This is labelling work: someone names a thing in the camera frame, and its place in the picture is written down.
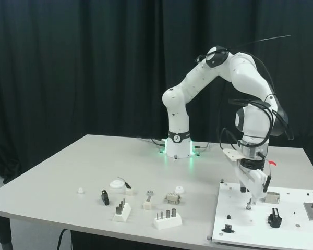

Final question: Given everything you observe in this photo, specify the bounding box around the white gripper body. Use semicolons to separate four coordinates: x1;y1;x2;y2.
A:
234;166;267;202

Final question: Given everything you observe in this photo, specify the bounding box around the grey waterproof plug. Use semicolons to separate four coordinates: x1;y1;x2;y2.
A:
164;192;179;203

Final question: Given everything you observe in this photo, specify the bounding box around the thin black rod red tag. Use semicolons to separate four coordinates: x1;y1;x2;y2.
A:
262;159;277;193

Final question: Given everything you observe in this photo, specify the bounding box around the flat white mounting plate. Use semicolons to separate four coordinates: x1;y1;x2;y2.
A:
222;148;249;163

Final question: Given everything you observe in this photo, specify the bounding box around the black D-SUB plug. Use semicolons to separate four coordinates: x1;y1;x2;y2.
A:
267;207;283;230

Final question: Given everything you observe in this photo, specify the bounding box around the white task board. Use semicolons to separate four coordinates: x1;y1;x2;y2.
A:
212;181;313;247

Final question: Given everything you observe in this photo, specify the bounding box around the white round peg holder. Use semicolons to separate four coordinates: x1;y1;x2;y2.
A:
153;214;183;231

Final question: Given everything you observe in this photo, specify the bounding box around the white square peg holder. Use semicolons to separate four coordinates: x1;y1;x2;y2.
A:
112;204;133;223

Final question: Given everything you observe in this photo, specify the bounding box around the white large gear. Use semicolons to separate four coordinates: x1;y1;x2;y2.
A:
110;179;126;193

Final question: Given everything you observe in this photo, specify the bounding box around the black USB plug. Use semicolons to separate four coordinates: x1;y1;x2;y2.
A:
100;190;110;206

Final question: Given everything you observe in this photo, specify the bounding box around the black curtain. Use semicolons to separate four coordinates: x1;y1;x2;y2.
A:
0;0;313;184

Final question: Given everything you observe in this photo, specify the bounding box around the black table leg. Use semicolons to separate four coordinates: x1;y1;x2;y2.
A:
0;214;14;250

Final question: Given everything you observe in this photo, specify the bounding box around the black base cable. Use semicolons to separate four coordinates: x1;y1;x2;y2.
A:
194;142;212;152
136;136;168;147

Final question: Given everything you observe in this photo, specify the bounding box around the black Ethernet plug with wire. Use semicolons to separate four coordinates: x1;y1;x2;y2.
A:
118;177;133;189

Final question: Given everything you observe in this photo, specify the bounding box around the black cable under table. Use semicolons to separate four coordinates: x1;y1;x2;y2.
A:
57;228;71;250

